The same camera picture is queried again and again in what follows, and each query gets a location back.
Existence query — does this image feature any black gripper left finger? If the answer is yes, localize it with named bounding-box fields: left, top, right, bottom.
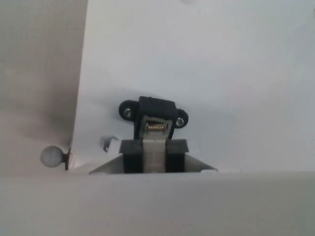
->
left=73, top=138, right=144, bottom=175

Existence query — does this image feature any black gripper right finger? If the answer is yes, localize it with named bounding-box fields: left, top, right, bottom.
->
left=165, top=138, right=232, bottom=175

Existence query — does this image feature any clear grey Ethernet plug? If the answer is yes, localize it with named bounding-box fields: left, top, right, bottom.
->
left=142, top=121, right=167, bottom=174

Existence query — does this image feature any white task board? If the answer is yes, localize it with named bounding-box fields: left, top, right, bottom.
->
left=40, top=0, right=315, bottom=174

